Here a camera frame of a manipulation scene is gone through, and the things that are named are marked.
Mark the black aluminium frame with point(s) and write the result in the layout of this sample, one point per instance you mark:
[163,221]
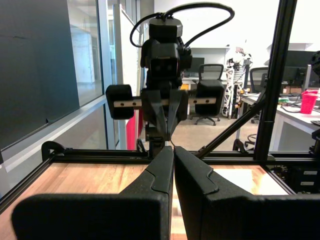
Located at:
[275,75]

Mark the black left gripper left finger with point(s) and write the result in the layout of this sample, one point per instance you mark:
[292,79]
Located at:
[100,217]

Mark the black mesh office chair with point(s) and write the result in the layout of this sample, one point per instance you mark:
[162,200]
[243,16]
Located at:
[212,72]
[257,75]

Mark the black office monitor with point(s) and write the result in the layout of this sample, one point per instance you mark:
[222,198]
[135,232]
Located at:
[300,62]
[198,65]

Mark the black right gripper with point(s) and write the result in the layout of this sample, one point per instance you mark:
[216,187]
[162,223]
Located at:
[120,92]

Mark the red cup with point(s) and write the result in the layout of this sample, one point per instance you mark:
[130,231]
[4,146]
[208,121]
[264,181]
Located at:
[308,102]

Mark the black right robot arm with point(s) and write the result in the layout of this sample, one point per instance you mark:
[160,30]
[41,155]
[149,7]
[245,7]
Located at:
[166,28]

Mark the white desk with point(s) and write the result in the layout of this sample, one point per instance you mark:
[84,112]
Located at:
[295,120]

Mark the red panel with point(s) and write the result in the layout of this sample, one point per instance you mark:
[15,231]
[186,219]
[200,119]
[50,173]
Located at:
[131,130]

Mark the black rounded object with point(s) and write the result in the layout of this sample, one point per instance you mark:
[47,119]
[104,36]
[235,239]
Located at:
[316,58]

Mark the black electronics box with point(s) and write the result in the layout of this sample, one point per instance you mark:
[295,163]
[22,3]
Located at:
[300,177]

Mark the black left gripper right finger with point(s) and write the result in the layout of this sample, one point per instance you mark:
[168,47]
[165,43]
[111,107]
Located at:
[250,217]

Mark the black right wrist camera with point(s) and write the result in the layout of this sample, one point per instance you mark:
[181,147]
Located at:
[163,66]

